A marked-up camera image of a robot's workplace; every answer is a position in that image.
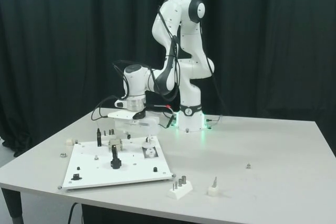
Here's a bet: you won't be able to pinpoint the silver wrist ring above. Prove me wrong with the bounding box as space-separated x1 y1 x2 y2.
127 97 146 111

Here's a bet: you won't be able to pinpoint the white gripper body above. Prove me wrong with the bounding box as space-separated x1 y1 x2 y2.
114 116 160 135

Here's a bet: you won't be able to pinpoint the white task board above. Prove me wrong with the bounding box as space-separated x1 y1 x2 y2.
57 140 176 190

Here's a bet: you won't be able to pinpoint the black curtains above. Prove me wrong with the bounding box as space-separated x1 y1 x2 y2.
0 0 336 156

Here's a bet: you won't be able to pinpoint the black D-SUB plug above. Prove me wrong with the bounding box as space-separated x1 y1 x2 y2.
109 145 122 169

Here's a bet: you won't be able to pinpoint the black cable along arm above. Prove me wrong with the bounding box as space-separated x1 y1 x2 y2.
156 5 224 124

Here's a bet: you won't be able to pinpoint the black looped wrist cable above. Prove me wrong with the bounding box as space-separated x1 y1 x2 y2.
91 60 158 126

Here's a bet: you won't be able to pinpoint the thin black rod red tag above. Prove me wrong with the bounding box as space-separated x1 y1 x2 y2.
149 104 176 130

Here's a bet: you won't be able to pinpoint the flat white wrist plate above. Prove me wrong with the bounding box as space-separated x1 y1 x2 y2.
107 110 139 119

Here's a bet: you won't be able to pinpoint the black table leg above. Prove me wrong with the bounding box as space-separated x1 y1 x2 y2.
1 187 22 224

